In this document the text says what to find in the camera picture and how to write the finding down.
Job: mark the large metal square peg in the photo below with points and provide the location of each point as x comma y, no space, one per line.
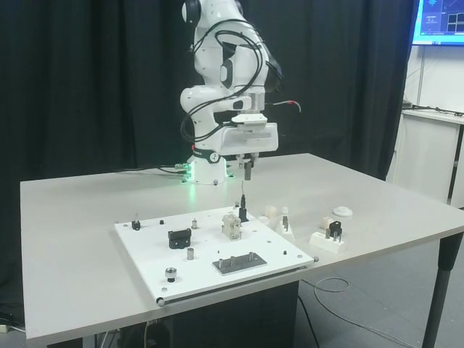
248,172

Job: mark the dark grey table leg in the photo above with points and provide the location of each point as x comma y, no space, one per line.
440,290

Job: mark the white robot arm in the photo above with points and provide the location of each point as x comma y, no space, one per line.
210,61

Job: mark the black box under table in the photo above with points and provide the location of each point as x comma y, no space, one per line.
235,319

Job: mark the cream plastic block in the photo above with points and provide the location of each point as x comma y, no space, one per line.
325,222
270,211

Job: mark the black curtain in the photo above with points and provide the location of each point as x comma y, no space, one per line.
90,90

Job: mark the white round peg holder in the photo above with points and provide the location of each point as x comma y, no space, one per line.
326,246

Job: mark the white medium gear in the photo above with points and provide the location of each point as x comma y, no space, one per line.
262,219

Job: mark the blue screen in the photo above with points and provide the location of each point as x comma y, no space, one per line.
438,21

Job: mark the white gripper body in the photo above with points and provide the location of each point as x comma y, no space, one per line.
253,145

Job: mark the medium metal square peg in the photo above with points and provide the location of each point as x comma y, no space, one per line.
284,221

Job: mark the white square peg holder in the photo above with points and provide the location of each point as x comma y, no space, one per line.
291,236

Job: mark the white task board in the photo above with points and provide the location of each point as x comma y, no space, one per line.
145,253

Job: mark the white large gear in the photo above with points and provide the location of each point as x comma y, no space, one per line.
342,213

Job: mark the black D-SUB plug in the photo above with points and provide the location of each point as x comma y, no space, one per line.
336,225

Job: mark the black plug with grey pin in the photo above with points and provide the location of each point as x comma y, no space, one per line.
136,225

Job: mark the thick metal round peg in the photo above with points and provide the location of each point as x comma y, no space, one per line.
328,234

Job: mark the white small gear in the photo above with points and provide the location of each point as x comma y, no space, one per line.
285,211

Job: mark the white cabinet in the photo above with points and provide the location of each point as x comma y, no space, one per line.
420,156

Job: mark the white power strip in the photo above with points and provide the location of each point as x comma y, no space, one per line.
3,328

